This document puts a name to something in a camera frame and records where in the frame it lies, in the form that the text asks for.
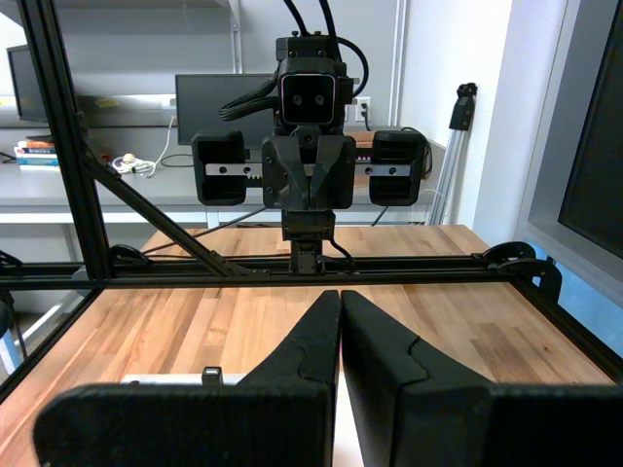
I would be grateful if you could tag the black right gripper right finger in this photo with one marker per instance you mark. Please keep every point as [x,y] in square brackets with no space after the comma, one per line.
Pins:
[462,423]

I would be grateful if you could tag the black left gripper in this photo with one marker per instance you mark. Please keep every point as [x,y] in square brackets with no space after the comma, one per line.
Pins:
[219,168]

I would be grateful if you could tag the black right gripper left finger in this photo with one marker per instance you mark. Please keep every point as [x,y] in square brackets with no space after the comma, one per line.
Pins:
[219,423]

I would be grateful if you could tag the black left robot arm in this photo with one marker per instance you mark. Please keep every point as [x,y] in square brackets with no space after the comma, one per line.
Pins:
[309,233]

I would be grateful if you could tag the brown cardboard box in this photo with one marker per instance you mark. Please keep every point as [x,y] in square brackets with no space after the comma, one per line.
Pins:
[362,143]

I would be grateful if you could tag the wide black computer monitor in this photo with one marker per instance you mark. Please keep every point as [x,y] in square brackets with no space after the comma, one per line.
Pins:
[219,107]

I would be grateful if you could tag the folded aluminium tripod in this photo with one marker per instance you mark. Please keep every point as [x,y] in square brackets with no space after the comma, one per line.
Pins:
[460,112]

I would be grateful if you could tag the grey desk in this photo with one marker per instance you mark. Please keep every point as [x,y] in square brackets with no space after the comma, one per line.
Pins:
[146,190]

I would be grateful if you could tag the stack of books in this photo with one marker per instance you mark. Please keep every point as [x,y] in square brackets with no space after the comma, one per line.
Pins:
[36,155]

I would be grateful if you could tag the small black computer monitor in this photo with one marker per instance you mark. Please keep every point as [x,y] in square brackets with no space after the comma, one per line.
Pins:
[26,82]

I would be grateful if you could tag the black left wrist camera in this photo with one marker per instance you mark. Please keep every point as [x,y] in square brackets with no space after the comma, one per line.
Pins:
[309,109]

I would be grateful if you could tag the white wall outlet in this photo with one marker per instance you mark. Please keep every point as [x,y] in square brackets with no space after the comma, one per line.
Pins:
[363,109]

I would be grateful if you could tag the black aluminium frame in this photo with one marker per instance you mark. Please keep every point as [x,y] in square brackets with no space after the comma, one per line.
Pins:
[68,146]

